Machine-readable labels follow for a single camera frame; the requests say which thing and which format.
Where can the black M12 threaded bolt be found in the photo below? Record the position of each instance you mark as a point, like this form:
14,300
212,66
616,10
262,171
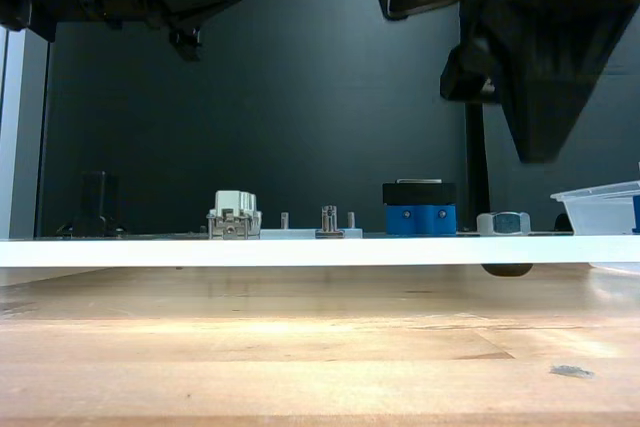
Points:
505,269

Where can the small silver pin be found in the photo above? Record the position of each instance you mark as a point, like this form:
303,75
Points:
351,221
284,221

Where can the blue clamp base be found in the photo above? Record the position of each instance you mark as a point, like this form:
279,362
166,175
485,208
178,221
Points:
421,221

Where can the clear plastic tub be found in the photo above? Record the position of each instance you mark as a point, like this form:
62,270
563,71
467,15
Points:
595,212

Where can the small metal clamp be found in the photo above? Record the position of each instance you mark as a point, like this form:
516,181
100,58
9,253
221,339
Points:
330,224

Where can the grey connector housing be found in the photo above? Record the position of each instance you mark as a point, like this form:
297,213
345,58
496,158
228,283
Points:
234,214

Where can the grey window frame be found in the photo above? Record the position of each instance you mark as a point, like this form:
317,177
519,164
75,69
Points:
25,147

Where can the white board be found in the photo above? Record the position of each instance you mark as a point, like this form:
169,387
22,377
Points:
150,252

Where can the black connector block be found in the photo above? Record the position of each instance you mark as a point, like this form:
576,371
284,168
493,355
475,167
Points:
419,193

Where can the white pin mount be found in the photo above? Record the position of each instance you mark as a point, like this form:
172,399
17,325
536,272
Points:
292,234

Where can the black wall column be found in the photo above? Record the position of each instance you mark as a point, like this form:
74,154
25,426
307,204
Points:
475,157

